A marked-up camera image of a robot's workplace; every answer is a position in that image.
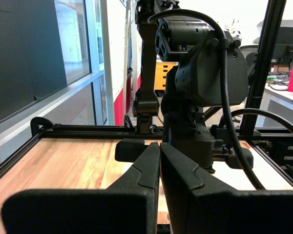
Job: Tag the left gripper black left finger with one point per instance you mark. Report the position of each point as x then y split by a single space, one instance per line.
88 212

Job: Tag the black frame rail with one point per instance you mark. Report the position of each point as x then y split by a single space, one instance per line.
278 151
14 158
88 130

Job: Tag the black frame post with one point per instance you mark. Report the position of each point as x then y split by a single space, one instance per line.
266 61

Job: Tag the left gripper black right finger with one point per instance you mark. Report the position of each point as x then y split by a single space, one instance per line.
234 214

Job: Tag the red and white partition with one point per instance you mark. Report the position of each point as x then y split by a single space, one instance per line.
118 109

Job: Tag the white desk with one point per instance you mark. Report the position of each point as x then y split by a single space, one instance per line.
278 102

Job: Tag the white window frame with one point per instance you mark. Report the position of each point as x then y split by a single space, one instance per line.
107 73

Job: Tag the yellow drawer cabinet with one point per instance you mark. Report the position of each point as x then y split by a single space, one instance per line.
163 73

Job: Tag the black corner bracket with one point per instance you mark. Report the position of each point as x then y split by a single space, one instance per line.
36 122

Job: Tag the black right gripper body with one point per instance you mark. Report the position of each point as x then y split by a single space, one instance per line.
185 136

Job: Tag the black office chair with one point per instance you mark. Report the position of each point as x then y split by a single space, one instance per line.
250 54

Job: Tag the black computer monitor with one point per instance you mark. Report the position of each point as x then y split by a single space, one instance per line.
288 44

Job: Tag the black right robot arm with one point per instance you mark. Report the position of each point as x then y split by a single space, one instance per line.
205 73

